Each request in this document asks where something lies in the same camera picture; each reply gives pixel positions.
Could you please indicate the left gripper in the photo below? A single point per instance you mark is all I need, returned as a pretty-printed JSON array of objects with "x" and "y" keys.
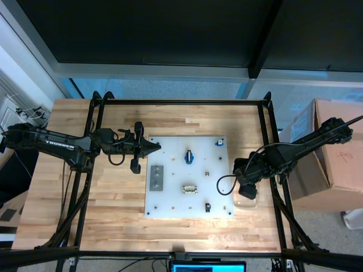
[{"x": 138, "y": 133}]

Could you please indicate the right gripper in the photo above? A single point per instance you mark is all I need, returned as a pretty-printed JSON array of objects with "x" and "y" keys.
[{"x": 248, "y": 192}]

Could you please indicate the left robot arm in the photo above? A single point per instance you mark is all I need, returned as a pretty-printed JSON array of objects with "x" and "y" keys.
[{"x": 56, "y": 144}]

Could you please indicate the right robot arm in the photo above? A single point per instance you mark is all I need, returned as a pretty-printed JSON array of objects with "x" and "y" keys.
[{"x": 297, "y": 147}]

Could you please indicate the clear plastic container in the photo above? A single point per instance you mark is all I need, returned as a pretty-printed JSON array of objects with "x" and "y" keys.
[{"x": 246, "y": 205}]

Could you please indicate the beige many-pin connector base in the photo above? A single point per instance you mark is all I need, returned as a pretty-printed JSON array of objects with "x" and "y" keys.
[{"x": 190, "y": 190}]

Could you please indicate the grey metal plate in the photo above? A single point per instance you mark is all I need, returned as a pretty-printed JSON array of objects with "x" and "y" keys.
[{"x": 153, "y": 181}]

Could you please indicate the large blue socket block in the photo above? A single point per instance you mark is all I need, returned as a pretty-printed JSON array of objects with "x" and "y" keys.
[{"x": 188, "y": 157}]

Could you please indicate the black block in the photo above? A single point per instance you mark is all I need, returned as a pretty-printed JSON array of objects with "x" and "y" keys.
[{"x": 208, "y": 207}]

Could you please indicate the small blue socket block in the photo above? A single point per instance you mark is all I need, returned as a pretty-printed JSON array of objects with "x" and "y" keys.
[{"x": 218, "y": 142}]

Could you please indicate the white task board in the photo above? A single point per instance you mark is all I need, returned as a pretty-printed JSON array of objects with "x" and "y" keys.
[{"x": 175, "y": 204}]

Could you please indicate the cardboard box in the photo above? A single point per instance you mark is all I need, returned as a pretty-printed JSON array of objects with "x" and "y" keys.
[{"x": 326, "y": 175}]

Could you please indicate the blue screen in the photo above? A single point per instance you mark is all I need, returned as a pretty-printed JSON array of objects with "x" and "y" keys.
[{"x": 207, "y": 267}]

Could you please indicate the black frame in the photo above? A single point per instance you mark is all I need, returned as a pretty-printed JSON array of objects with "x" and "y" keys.
[{"x": 184, "y": 102}]

